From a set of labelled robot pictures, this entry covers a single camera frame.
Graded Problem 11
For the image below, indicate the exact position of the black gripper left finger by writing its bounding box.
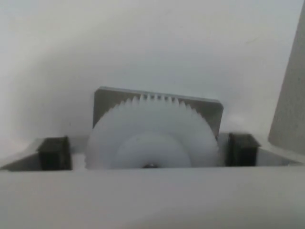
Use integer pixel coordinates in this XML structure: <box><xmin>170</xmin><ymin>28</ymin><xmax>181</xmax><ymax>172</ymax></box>
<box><xmin>0</xmin><ymin>135</ymin><xmax>73</xmax><ymax>171</ymax></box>

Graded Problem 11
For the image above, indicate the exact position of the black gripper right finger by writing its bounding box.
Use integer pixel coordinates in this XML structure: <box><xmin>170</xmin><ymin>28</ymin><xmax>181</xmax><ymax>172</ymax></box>
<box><xmin>227</xmin><ymin>132</ymin><xmax>305</xmax><ymax>167</ymax></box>

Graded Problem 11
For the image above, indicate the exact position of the white large gear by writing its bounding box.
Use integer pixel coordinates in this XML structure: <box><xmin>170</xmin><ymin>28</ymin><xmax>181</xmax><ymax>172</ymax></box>
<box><xmin>85</xmin><ymin>94</ymin><xmax>221</xmax><ymax>170</ymax></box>

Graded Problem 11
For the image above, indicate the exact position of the white task board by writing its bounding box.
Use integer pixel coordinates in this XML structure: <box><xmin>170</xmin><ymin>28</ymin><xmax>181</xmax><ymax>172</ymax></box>
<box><xmin>0</xmin><ymin>0</ymin><xmax>301</xmax><ymax>167</ymax></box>

